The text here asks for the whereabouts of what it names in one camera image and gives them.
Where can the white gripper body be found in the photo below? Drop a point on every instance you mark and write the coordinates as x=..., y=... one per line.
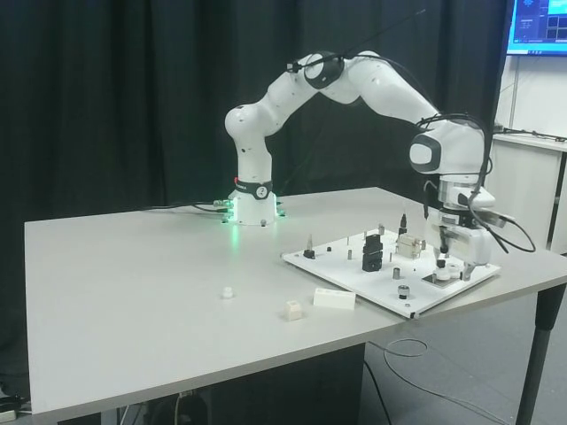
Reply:
x=478, y=248

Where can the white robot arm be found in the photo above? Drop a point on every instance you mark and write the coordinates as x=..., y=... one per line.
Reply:
x=252, y=146

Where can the white large gear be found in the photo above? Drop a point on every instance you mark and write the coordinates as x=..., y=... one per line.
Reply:
x=452, y=269

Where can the white small gear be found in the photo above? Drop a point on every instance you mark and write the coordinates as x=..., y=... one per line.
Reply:
x=227, y=293

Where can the thick metal round peg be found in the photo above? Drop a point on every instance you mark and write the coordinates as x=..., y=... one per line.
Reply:
x=395, y=273

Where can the metal BNC plug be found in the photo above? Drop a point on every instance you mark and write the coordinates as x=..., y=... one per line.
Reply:
x=402, y=291

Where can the white wrist sensor box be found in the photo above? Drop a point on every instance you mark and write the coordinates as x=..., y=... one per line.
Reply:
x=480, y=199

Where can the black D-SUB plug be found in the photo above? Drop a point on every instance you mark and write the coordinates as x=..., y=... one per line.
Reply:
x=372, y=257

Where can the small grey plug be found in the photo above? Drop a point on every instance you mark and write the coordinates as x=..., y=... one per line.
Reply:
x=380, y=229

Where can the white cabinet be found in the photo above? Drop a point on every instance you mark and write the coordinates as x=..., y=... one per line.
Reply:
x=536, y=186

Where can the white task board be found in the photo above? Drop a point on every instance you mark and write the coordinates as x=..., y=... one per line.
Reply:
x=336, y=274

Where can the black table leg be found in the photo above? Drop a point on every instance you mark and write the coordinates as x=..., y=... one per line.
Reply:
x=542, y=345

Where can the long white holder block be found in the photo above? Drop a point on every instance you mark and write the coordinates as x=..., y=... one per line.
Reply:
x=334, y=297

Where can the small black plug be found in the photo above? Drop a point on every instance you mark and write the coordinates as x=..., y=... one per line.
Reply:
x=309, y=254

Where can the small white cube holder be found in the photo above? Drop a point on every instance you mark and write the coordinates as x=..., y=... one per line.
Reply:
x=292, y=310

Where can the blue screen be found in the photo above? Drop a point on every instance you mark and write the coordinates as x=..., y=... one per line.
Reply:
x=538, y=26

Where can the black curtain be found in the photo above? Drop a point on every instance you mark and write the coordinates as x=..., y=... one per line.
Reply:
x=111, y=110

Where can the white power strip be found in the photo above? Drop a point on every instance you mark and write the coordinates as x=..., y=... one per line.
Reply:
x=8, y=414

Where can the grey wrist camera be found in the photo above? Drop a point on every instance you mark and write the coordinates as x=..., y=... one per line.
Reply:
x=498, y=220

